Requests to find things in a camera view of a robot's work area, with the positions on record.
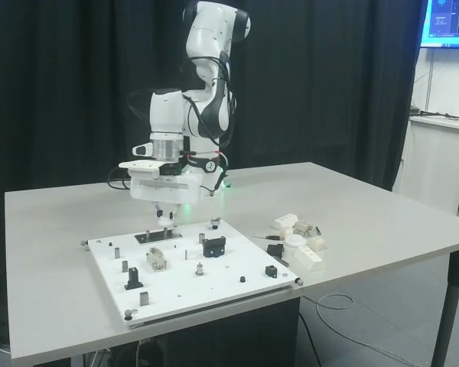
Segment grey floor cable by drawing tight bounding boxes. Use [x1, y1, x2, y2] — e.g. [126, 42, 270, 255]
[300, 292, 459, 367]

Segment black curtains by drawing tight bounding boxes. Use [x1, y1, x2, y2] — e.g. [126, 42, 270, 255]
[0, 0, 429, 345]

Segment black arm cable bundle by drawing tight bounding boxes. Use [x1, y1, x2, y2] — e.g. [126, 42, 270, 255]
[181, 48, 239, 154]

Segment beige waterproof plug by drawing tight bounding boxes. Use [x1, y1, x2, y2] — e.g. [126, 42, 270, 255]
[292, 220, 319, 237]

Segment white cabinet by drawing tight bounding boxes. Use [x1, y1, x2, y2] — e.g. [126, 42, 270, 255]
[394, 113, 459, 222]

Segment black floor cable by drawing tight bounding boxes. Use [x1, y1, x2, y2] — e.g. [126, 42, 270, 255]
[298, 304, 317, 367]

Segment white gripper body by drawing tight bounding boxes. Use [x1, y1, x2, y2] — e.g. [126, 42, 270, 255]
[129, 167, 205, 205]

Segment black table leg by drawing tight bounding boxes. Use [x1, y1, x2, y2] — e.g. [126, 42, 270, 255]
[441, 244, 459, 367]

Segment white large gear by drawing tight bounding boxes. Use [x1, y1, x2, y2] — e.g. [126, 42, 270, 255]
[284, 234, 307, 250]

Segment white task board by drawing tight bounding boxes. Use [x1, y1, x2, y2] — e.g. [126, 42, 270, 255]
[80, 217, 304, 330]

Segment blue screen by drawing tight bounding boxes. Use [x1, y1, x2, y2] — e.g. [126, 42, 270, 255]
[419, 0, 459, 50]

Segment black looped cable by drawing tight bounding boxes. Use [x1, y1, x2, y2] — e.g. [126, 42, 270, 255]
[106, 89, 155, 191]

